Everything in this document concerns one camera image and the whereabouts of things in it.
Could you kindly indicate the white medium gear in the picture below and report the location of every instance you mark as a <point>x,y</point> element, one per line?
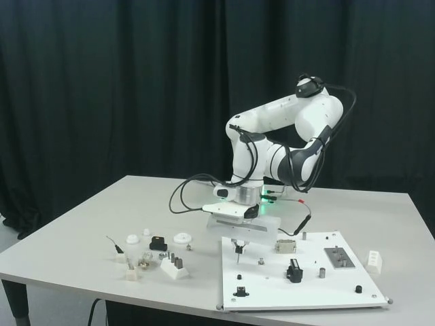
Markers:
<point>133,239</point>

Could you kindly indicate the small white plug holder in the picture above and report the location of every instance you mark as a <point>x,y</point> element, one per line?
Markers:
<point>121,257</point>

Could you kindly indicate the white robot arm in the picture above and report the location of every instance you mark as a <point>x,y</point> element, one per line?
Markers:
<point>265,115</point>

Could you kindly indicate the large metal square peg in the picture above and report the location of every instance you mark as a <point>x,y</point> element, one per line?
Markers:
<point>179,263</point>

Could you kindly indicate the white square peg holder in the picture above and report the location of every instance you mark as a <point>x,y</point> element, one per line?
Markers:
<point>174,271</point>

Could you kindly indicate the white small gear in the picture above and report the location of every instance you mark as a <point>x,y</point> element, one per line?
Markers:
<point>146,232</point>

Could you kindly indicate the black curtain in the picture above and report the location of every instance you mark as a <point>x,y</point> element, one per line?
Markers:
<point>102,85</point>

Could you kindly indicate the white USB plug holder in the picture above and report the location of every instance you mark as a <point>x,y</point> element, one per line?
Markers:
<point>132,275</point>

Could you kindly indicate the white task board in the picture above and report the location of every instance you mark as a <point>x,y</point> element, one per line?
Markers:
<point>272,292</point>

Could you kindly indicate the black D-SUB plug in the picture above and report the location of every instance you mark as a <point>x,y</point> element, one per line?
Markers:
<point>157,243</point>

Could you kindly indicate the metal USB plug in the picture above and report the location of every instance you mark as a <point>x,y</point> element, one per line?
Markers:
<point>129,265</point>

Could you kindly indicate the metal bolt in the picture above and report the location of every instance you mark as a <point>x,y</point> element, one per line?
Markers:
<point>163,255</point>

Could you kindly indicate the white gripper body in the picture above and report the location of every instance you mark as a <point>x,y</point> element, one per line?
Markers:
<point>251,231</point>

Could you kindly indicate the white large gear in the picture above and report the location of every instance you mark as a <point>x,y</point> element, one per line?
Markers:
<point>181,238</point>

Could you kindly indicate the metal BNC plug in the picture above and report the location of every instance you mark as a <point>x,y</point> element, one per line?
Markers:
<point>188,247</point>

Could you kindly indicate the black table leg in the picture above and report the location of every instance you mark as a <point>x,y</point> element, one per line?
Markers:
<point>15,302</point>

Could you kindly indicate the clear Ethernet plug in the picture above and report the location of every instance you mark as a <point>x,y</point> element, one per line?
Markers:
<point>145,261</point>

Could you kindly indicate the white round peg holder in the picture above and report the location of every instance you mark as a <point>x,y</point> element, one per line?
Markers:
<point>374,263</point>

